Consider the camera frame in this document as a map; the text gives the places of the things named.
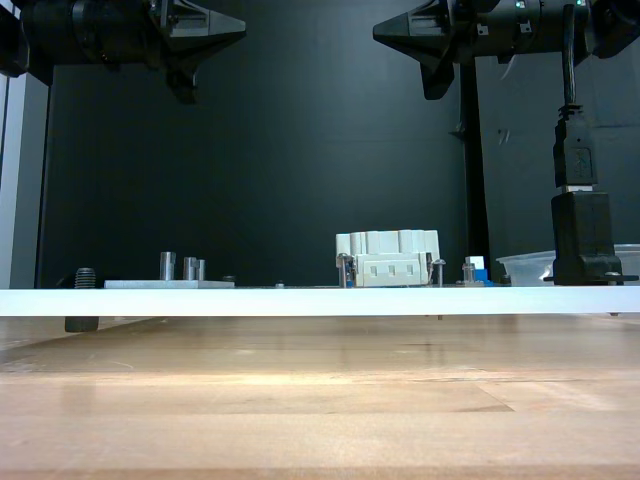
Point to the black USB socket housing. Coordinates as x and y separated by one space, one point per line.
582 240

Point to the clear plastic tub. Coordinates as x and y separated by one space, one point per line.
520 270

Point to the black threaded foot screw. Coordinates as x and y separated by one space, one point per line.
85 278

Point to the grey aluminium plate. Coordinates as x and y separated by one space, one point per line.
150 284

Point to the black aluminium frame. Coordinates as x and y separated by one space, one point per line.
475 200

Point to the silver pan-head screw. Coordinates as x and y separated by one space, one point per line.
439 272

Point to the blue white terminal block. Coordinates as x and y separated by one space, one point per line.
480 276

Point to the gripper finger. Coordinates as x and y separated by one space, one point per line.
429 24
424 46
200 22
200 50

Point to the white task board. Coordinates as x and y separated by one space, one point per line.
320 302

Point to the beige multi-pin connector housing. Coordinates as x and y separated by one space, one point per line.
389 245

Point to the short metal post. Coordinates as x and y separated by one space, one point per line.
189 269

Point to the thin metal post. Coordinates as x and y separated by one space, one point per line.
201 270

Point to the silver standoff post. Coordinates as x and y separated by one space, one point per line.
468 277

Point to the tall metal post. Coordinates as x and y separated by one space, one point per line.
167 265

